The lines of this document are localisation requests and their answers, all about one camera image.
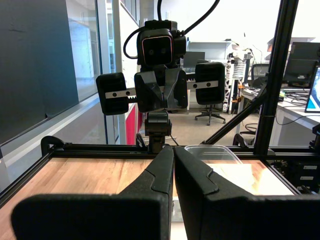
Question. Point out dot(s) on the white desk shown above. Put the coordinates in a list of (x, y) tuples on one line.
[(295, 110)]

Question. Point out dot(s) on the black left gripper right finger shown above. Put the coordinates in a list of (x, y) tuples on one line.
[(250, 217)]

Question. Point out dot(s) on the black mesh office chair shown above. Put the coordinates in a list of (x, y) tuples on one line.
[(260, 72)]

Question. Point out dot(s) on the red partition panel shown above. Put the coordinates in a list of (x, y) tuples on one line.
[(131, 125)]

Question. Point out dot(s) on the large black monitor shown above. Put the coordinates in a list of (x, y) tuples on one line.
[(302, 60)]

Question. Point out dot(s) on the clear plastic container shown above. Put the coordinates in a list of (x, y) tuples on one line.
[(212, 152)]

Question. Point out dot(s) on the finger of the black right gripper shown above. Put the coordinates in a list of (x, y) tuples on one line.
[(177, 92), (147, 95)]

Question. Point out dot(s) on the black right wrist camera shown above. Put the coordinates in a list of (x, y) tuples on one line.
[(157, 50)]

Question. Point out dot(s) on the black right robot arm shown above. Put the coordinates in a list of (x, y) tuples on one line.
[(158, 125)]

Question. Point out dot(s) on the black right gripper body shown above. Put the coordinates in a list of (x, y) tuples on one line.
[(112, 82)]

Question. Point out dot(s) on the black metal frame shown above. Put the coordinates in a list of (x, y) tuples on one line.
[(275, 75)]

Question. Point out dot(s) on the lit computer screen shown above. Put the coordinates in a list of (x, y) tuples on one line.
[(314, 92)]

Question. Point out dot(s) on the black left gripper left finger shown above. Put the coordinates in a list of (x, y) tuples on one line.
[(87, 217)]

